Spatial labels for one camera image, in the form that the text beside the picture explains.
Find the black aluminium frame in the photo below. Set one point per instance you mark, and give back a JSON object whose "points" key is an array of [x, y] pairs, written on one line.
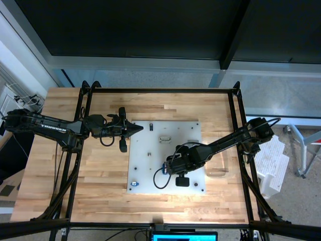
{"points": [[160, 91]]}

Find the grey bar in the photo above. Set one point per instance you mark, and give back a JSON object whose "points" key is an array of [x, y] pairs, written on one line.
{"points": [[192, 140]]}

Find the blue and white connector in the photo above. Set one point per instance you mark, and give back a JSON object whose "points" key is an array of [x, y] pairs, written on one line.
{"points": [[134, 183]]}

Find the clear plastic tub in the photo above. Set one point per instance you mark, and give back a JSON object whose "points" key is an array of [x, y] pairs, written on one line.
{"points": [[218, 171]]}

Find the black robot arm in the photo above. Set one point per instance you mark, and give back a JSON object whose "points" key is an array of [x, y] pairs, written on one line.
{"points": [[55, 129], [225, 141]]}

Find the grey metal stand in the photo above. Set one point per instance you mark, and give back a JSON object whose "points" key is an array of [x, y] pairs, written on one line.
{"points": [[304, 148]]}

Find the cardboard box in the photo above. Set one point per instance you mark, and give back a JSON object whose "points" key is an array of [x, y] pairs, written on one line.
{"points": [[10, 185]]}

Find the laptop screen blue edge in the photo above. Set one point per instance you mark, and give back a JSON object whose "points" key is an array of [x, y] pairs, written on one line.
{"points": [[184, 236]]}

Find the black bracket block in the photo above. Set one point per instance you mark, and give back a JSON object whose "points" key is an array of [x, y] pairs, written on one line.
{"points": [[160, 227]]}

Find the grey connector housing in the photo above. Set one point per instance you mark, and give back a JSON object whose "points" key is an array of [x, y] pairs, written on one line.
{"points": [[165, 139]]}

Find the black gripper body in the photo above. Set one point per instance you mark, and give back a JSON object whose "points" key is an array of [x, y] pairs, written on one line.
{"points": [[122, 128], [182, 181]]}

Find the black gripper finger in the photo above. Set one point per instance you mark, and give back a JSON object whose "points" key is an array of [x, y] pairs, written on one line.
{"points": [[135, 126], [135, 130]]}

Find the white board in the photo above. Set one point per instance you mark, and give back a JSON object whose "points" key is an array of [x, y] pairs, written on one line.
{"points": [[175, 133]]}

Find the small black connector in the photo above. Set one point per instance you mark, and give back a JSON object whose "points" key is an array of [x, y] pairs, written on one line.
{"points": [[150, 127]]}

